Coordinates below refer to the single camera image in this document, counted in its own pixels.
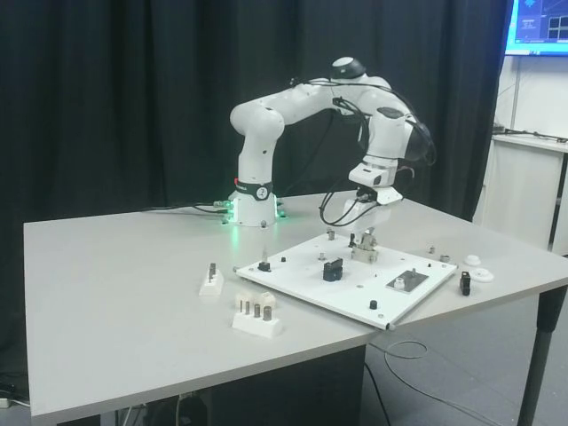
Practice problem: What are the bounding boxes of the white square peg holder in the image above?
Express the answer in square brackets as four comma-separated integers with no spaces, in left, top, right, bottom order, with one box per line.
[198,273,225,299]

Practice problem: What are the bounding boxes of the black D-SUB plug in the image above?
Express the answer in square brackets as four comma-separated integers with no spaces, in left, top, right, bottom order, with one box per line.
[322,260,345,284]

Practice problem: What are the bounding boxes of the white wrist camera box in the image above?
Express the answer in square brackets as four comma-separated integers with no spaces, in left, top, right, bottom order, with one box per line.
[348,162,385,187]

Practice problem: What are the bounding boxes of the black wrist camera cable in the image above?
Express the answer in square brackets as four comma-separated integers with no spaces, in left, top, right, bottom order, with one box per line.
[317,185,369,226]

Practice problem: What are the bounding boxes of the white task board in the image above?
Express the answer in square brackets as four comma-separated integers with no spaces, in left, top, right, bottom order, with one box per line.
[233,230,460,332]

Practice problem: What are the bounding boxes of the dark grey table leg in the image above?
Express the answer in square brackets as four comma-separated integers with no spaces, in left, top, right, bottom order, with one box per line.
[521,288,558,426]

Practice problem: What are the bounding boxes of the flat white mounting plate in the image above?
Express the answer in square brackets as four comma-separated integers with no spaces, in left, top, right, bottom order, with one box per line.
[354,185,403,208]

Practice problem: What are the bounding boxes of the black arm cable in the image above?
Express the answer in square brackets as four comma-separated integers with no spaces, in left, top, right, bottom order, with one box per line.
[290,77,438,178]

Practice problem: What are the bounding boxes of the black curtain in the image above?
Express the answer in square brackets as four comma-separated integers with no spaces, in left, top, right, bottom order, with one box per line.
[0,0,516,400]

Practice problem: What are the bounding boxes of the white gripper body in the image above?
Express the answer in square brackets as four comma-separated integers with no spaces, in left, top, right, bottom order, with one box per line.
[342,197,394,234]

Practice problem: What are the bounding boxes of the blue screen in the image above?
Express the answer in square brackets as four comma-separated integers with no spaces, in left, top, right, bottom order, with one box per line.
[505,0,568,58]

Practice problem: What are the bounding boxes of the grey waterproof plug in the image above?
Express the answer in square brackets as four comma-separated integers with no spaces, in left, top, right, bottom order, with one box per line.
[356,230,378,254]

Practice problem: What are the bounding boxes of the white cabinet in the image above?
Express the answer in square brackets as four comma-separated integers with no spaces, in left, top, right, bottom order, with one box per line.
[472,132,568,256]

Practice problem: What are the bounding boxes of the white round peg holder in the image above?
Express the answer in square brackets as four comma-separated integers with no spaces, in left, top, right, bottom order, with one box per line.
[230,310,285,341]

